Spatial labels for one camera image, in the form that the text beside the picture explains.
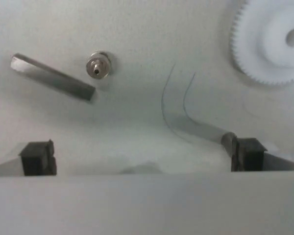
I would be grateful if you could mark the small metal bolt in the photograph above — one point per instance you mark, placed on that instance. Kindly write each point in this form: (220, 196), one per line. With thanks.
(98, 65)

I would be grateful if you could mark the thin black rod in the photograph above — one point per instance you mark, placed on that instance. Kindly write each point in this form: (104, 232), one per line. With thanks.
(228, 140)

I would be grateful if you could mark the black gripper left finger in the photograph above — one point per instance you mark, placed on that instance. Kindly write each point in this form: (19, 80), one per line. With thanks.
(38, 159)

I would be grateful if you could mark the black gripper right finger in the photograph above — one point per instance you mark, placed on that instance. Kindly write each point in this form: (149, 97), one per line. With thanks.
(251, 156)

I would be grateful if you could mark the white large gear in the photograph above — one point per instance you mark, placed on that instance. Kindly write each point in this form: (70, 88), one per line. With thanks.
(267, 41)

